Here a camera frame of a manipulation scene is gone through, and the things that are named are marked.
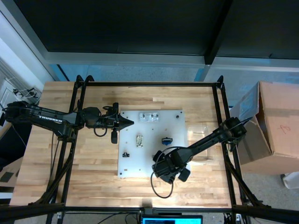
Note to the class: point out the short steel pegs fitting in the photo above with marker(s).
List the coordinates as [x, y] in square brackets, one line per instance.
[149, 117]

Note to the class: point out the cardboard box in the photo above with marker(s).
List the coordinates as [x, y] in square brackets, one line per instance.
[278, 130]

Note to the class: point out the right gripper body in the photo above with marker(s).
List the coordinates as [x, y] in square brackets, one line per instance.
[164, 171]

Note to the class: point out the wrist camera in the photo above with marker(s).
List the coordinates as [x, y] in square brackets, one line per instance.
[184, 175]
[114, 137]

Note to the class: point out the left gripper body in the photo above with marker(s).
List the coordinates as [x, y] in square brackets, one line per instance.
[115, 117]

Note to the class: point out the blue socket block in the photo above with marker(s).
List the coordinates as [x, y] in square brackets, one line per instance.
[167, 141]

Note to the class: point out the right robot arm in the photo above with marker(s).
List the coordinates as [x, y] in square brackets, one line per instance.
[205, 140]

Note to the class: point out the blue screen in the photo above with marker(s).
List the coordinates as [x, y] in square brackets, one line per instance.
[171, 220]

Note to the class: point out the black block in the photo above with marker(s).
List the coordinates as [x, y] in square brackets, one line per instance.
[126, 154]

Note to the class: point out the clear plastic container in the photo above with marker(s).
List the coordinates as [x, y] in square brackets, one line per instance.
[198, 130]

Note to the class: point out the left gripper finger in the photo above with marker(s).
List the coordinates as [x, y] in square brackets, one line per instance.
[124, 125]
[125, 119]

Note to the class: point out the white task board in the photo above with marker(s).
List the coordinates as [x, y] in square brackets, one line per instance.
[140, 163]

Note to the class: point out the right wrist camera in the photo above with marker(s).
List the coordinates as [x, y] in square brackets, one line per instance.
[184, 175]

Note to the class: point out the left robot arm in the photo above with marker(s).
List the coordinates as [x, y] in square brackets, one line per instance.
[50, 119]

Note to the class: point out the black frame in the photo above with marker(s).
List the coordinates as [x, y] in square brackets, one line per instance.
[225, 112]

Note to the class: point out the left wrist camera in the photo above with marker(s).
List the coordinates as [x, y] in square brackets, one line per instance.
[114, 137]

